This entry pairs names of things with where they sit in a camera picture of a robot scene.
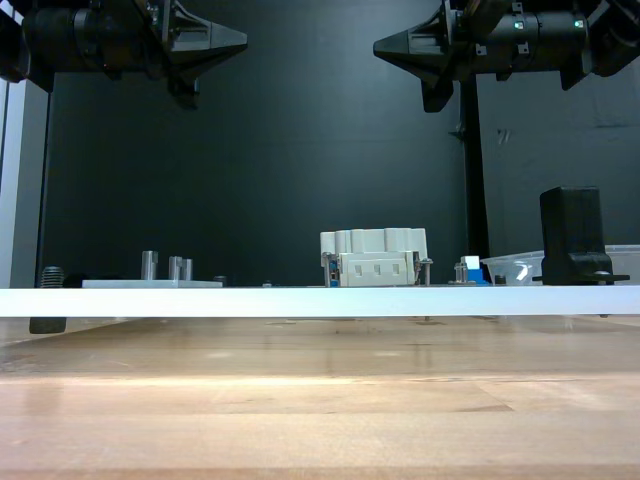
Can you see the black wall post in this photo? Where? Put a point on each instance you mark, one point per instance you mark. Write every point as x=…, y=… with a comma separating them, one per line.
x=474, y=200

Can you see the beige connector housing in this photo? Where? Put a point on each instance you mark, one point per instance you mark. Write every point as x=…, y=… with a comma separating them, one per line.
x=375, y=255

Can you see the grey metal wall frame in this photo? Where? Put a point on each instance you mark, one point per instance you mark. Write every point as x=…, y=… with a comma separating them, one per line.
x=20, y=200

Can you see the small blue white connector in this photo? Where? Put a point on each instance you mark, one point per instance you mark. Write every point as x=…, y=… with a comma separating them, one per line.
x=475, y=272

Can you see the black socket housing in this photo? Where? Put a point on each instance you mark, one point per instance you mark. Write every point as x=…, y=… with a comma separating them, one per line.
x=572, y=235

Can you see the clear plastic tub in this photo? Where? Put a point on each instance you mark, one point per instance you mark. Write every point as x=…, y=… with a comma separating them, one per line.
x=492, y=267

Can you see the black rubber foot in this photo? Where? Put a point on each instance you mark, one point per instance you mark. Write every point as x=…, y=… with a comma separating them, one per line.
x=47, y=325

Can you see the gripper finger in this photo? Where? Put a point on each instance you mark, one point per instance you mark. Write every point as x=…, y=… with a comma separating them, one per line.
x=220, y=39
x=430, y=65
x=400, y=42
x=192, y=62

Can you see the white taskboard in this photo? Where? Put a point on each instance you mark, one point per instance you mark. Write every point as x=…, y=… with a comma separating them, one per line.
x=300, y=302

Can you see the grey metal plate with pegs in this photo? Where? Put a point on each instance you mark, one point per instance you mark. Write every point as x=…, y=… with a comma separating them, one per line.
x=150, y=284

